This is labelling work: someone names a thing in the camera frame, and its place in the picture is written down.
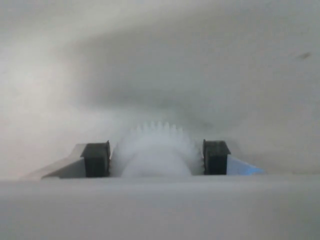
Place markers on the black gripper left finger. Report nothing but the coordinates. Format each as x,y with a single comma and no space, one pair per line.
95,160

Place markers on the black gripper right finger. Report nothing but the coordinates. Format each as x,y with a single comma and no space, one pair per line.
215,158

